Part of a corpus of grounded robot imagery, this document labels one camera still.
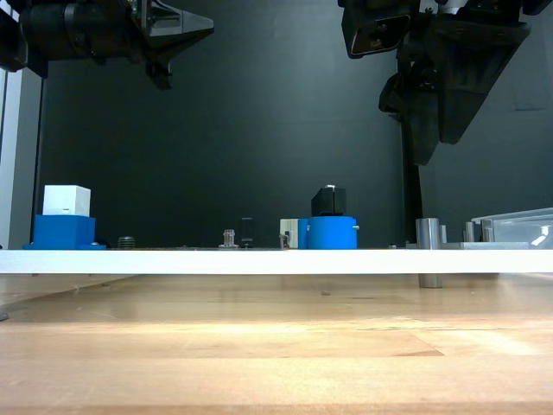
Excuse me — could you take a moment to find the steel cylinder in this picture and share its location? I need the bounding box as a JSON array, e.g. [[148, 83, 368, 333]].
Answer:
[[415, 218, 444, 289]]

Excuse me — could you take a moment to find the white taskboard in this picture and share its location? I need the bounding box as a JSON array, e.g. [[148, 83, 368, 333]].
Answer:
[[0, 246, 553, 276]]

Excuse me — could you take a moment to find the black D-sub connector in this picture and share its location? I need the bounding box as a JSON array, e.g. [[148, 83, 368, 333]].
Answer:
[[310, 184, 348, 217]]

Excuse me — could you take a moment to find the grey plate with pegs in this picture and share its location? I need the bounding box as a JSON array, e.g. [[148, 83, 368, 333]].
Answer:
[[404, 219, 529, 251]]

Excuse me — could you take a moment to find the clear plastic tub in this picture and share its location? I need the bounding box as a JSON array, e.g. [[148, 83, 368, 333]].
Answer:
[[470, 207, 553, 250]]

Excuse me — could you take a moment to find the beige multi-pin connector housing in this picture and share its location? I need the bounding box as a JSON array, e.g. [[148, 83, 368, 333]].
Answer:
[[279, 218, 310, 250]]

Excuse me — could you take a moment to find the white cube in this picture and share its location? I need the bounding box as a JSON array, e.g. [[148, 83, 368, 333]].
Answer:
[[42, 184, 92, 216]]

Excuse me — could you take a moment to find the small silver connector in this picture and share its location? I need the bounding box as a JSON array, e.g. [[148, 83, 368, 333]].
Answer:
[[219, 227, 241, 251]]

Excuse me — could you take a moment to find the blue square base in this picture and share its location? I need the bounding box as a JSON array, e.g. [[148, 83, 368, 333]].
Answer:
[[22, 214, 107, 251]]

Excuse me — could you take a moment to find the black wall post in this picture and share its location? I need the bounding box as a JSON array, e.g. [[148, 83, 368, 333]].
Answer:
[[397, 114, 427, 250]]

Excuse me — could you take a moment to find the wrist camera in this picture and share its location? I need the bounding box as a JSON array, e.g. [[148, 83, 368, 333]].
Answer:
[[339, 0, 414, 60]]

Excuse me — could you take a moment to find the blue connector mount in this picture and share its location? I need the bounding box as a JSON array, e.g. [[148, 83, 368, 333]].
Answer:
[[300, 214, 360, 251]]

